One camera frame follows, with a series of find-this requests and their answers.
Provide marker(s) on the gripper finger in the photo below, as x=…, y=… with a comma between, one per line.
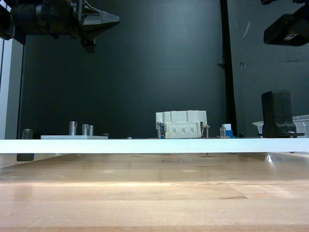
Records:
x=103, y=27
x=108, y=18

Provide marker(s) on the medium steel bar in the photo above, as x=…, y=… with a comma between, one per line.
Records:
x=84, y=129

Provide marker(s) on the thin steel bar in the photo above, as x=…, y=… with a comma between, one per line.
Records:
x=91, y=130

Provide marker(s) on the thick steel bar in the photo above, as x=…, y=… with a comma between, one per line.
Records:
x=73, y=128

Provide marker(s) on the black plastic socket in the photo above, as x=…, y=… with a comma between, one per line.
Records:
x=277, y=111

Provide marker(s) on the clear plastic tub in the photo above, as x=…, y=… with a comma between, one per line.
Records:
x=303, y=126

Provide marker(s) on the grey pillar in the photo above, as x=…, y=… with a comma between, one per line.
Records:
x=9, y=96

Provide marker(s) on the grey metal plate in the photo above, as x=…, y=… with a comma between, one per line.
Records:
x=72, y=137

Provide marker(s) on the small blue white connector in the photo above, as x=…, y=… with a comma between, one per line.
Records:
x=228, y=133

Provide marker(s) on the small metal clamp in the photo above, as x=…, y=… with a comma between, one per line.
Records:
x=221, y=132

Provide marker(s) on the beige connector housing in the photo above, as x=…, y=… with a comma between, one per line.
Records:
x=181, y=120

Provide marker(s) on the blue plug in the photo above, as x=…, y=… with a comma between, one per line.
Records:
x=163, y=133

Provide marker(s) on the black threaded bolt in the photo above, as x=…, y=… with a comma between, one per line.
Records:
x=27, y=134

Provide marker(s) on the silver mounting screw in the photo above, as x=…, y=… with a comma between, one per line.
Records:
x=207, y=132

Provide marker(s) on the white task board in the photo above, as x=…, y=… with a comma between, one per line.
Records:
x=154, y=146

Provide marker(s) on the black board foot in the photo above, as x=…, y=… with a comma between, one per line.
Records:
x=24, y=157

